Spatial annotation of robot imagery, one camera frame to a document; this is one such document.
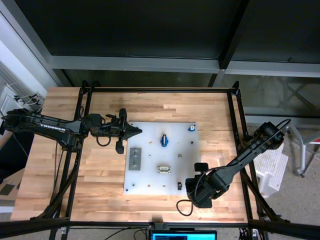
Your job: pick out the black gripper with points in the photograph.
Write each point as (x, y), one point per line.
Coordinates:
(112, 130)
(205, 192)

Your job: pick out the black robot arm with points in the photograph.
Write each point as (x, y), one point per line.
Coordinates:
(247, 155)
(50, 126)

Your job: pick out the white taskboard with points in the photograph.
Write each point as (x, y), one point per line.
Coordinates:
(150, 180)

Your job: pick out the black plug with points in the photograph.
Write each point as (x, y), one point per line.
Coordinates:
(179, 186)

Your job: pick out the grey metal plate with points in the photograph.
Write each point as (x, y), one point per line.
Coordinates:
(131, 160)

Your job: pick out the tall silver metal peg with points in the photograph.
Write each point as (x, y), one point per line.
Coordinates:
(135, 164)

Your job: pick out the beige connector housing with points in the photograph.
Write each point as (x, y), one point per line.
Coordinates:
(164, 170)

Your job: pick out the laptop screen blue edge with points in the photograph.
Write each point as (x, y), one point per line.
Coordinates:
(182, 236)

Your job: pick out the blue white connector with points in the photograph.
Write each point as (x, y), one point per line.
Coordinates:
(191, 128)

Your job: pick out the white plastic step stool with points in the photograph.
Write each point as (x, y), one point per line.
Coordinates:
(272, 172)

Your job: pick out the grey metal chair base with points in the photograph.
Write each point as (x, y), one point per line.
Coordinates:
(301, 147)

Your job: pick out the cardboard box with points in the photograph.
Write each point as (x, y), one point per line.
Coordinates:
(12, 180)

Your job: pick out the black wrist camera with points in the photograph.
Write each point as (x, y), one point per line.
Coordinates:
(191, 188)

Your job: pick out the black table camera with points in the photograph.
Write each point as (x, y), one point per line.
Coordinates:
(158, 223)

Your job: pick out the silver frame bracket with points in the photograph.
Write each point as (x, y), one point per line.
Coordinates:
(63, 230)
(255, 233)

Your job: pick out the grey metal window frame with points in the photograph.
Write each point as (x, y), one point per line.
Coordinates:
(125, 62)

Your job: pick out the black table frame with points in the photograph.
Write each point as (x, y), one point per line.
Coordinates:
(236, 112)

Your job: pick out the black window post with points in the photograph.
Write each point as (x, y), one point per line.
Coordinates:
(232, 32)

